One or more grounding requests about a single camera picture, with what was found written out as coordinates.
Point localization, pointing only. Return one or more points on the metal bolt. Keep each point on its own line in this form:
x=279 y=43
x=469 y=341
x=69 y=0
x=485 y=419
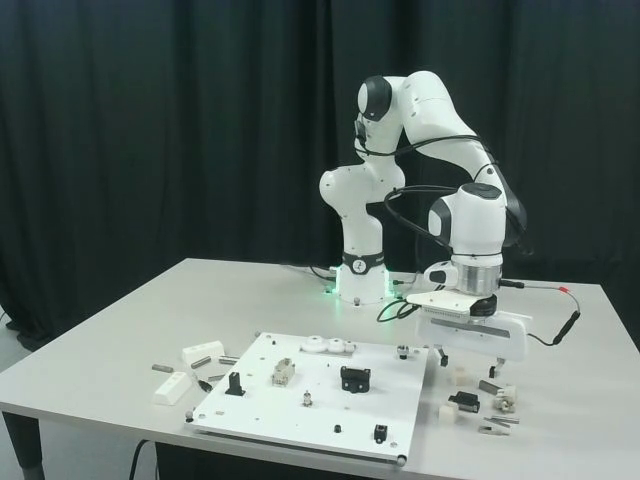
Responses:
x=402 y=351

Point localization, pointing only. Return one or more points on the black USB plug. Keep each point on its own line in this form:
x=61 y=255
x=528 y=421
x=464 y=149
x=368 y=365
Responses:
x=201 y=384

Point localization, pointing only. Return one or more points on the white medium gear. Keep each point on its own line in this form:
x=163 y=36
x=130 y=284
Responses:
x=334 y=346

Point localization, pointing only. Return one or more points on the dark metal square peg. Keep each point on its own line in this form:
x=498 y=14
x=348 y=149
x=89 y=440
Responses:
x=161 y=367

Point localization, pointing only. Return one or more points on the small white cube holder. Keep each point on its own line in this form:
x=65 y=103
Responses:
x=460 y=375
x=447 y=414

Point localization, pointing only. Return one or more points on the white small gear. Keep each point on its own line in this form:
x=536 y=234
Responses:
x=349 y=345

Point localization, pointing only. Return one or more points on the flat white mounting plate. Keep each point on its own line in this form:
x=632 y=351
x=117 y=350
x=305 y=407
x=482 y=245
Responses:
x=440 y=300

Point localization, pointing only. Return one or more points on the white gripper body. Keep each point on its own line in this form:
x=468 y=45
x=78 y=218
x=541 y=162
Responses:
x=475 y=340

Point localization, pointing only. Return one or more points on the white large gear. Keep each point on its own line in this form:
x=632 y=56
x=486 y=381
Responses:
x=312 y=344

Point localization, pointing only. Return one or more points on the black D-SUB plug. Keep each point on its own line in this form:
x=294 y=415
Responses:
x=354 y=378

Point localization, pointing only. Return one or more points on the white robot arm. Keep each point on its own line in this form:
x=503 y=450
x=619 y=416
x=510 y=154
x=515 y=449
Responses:
x=360 y=200

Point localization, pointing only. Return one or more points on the black table leg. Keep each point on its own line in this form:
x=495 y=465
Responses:
x=22 y=445

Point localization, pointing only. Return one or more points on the black box under table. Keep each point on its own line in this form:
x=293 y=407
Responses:
x=200 y=472

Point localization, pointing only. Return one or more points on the metal BNC plug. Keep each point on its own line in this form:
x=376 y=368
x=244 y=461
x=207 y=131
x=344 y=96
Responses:
x=306 y=396

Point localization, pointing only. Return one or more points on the white peg holder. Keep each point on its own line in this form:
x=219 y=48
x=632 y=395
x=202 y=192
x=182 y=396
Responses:
x=172 y=390
x=202 y=350

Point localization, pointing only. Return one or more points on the white task board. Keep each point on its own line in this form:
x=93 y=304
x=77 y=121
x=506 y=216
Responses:
x=310 y=425

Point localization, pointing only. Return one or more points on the flat metal square peg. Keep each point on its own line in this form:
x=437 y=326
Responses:
x=492 y=429

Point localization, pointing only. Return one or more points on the black curtain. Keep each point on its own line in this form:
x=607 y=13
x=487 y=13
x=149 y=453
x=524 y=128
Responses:
x=150 y=125

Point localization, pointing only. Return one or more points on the black Ethernet plug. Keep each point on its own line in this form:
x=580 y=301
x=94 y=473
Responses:
x=465 y=400

